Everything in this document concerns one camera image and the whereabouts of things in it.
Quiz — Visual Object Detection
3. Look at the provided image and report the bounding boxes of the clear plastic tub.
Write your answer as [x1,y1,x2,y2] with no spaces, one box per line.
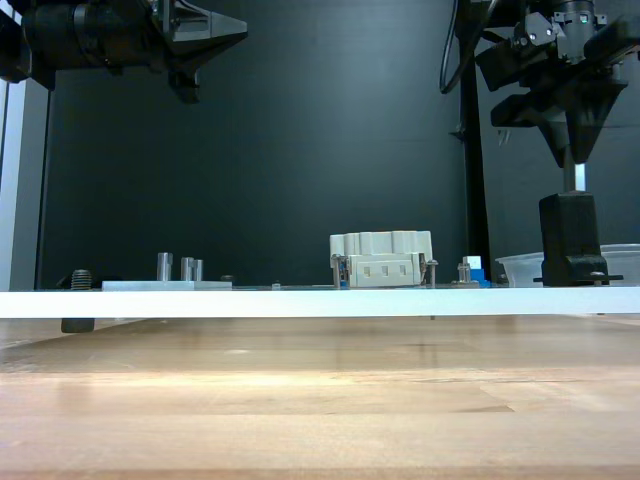
[494,243,640,289]

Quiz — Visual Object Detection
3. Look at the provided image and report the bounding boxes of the small blue clamp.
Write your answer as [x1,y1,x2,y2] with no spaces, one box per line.
[463,255,489,288]

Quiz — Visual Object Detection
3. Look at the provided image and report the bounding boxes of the beige multi-pin connector housing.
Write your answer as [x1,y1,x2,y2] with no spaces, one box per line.
[328,229,440,289]

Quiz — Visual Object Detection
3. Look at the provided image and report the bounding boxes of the grey metal plate with pegs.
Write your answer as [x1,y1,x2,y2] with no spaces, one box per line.
[101,252,234,292]

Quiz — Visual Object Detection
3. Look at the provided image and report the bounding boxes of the white task board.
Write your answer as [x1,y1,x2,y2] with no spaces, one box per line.
[0,285,640,320]

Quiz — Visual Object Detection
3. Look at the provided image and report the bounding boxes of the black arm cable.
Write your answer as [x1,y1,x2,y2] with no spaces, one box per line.
[438,0,501,96]

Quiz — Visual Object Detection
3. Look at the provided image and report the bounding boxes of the black metal frame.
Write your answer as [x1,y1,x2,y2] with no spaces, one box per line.
[449,0,494,292]

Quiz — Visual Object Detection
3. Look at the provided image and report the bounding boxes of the black USB socket mount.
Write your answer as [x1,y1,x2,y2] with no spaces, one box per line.
[532,192,625,288]

